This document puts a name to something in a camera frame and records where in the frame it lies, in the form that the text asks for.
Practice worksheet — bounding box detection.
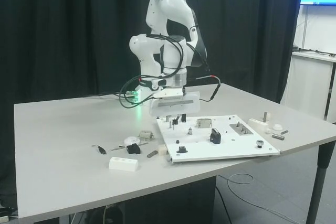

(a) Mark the white peg holder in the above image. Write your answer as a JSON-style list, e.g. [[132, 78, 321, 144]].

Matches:
[[248, 118, 270, 132]]

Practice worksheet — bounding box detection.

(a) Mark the grey metal waterproof plug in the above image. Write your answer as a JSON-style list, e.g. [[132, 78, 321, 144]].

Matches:
[[139, 130, 154, 141]]

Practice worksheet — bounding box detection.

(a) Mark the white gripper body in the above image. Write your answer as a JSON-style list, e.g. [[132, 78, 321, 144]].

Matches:
[[149, 91, 202, 119]]

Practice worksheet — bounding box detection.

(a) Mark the black table leg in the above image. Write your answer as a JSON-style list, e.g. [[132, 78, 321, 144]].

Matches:
[[304, 144, 329, 224]]

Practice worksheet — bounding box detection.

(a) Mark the white power strip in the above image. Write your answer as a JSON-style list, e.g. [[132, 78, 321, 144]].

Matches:
[[0, 207, 17, 222]]

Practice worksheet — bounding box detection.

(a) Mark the white cabinet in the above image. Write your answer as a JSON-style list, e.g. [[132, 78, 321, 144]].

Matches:
[[282, 47, 336, 125]]

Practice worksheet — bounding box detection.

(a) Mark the black D-SUB plug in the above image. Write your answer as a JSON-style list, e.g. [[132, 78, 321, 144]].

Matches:
[[209, 127, 223, 145]]

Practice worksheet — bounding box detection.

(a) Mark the white holder with three holes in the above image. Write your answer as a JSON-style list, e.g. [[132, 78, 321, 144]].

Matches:
[[108, 156, 140, 175]]

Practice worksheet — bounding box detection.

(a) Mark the black plug with thin cable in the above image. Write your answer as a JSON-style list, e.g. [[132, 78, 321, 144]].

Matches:
[[91, 144, 108, 155]]

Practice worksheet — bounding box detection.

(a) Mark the black curtain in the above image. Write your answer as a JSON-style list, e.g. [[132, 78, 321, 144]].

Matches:
[[0, 0, 302, 196]]

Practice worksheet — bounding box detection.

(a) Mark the grey floor cable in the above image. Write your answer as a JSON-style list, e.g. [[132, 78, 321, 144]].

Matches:
[[215, 172, 254, 224]]

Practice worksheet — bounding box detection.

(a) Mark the white task board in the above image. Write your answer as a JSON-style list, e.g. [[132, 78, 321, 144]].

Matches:
[[155, 114, 281, 166]]

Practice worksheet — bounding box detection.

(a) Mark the black block plug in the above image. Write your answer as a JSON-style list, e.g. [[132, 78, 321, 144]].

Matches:
[[125, 143, 141, 155]]

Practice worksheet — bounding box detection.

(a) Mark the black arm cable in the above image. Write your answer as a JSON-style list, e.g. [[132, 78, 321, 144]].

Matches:
[[118, 0, 212, 109]]

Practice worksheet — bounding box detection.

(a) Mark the thin black rod red tag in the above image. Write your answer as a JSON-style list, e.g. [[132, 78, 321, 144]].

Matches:
[[196, 74, 222, 102]]

